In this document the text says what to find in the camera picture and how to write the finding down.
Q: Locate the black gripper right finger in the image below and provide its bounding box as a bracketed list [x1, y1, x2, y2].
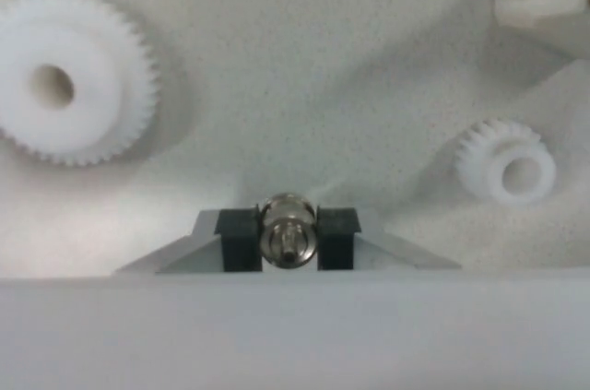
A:
[315, 206, 463, 271]

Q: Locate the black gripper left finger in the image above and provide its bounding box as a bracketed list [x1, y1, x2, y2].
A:
[112, 207, 265, 277]

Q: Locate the metal BNC plug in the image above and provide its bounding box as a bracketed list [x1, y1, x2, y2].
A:
[255, 191, 320, 273]

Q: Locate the white small gear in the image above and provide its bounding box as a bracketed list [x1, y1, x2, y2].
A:
[454, 117, 558, 207]

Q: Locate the white large gear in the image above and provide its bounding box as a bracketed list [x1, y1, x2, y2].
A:
[0, 0, 161, 169]

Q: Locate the cream small plug holder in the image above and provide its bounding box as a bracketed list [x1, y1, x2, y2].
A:
[493, 0, 590, 62]

